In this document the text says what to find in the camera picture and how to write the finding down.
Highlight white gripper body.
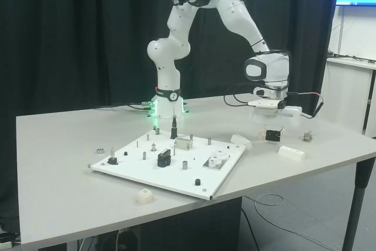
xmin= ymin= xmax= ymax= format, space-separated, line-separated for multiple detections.
xmin=251 ymin=106 xmax=301 ymax=125

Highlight black D-SUB plug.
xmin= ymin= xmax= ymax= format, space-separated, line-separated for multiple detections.
xmin=265 ymin=128 xmax=282 ymax=143

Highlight white plug holder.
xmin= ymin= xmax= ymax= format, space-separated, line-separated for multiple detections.
xmin=230 ymin=133 xmax=253 ymax=148

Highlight long white holder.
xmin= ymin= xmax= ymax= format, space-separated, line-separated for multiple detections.
xmin=278 ymin=145 xmax=306 ymax=160

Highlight white large gear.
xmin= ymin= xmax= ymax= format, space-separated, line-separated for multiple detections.
xmin=213 ymin=148 xmax=230 ymax=160

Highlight white cabinet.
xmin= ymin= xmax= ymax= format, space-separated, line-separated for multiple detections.
xmin=318 ymin=56 xmax=376 ymax=139

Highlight black pointed plug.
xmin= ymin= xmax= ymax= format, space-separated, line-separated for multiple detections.
xmin=169 ymin=113 xmax=179 ymax=140

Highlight white task board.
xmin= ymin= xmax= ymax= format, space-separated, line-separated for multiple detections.
xmin=89 ymin=129 xmax=247 ymax=200

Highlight dark grey table leg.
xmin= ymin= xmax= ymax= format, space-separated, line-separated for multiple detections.
xmin=343 ymin=161 xmax=370 ymax=251

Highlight small white cube holder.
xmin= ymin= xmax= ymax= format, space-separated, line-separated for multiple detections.
xmin=137 ymin=188 xmax=153 ymax=205

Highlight black plug with metal pin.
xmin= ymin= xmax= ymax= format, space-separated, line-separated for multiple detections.
xmin=107 ymin=144 xmax=119 ymax=166

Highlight black curtains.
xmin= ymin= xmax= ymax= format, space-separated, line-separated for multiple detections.
xmin=0 ymin=0 xmax=344 ymax=234

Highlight black looping cable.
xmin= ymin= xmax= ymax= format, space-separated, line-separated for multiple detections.
xmin=223 ymin=82 xmax=260 ymax=107

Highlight thin grey floor cable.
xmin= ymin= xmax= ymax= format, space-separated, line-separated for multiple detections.
xmin=254 ymin=193 xmax=285 ymax=234

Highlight black cable on cabinet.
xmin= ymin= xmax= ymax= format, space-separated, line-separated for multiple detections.
xmin=327 ymin=52 xmax=376 ymax=63

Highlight black floor cable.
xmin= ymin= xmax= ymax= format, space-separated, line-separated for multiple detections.
xmin=240 ymin=206 xmax=259 ymax=251

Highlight black cable at robot foot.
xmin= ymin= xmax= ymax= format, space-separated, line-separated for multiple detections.
xmin=126 ymin=102 xmax=156 ymax=114

